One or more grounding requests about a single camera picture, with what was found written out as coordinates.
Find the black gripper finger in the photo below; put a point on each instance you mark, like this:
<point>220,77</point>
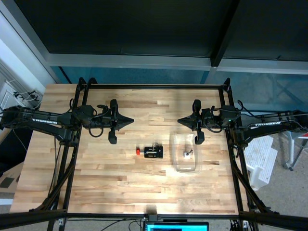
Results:
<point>122,123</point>
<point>188,123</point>
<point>122,118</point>
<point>188,118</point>

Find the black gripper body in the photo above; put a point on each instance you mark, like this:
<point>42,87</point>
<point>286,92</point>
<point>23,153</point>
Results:
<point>113,120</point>
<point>198,120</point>

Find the black clamp with red knob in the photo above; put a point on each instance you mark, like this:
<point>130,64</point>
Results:
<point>154,153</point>

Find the clear plastic tub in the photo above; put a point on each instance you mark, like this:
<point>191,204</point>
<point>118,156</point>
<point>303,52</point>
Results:
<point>178,166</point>

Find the white plastic step stool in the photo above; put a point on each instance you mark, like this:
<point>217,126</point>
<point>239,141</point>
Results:
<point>260,163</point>

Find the power strip with plugs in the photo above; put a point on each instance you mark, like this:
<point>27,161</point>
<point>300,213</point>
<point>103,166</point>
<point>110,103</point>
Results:
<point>24,96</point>

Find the laptop screen with blue edge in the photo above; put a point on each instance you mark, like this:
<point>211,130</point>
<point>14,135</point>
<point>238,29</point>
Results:
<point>175,227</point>

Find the brown cardboard box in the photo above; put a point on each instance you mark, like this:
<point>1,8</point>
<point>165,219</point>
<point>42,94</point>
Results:
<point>12,172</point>

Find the black aluminium frame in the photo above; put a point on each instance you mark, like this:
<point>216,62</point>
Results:
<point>108,214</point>

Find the grey metal chair frame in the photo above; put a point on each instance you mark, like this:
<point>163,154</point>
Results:
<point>291,149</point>

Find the black table-level camera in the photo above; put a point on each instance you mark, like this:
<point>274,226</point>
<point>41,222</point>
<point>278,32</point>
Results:
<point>152,217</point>

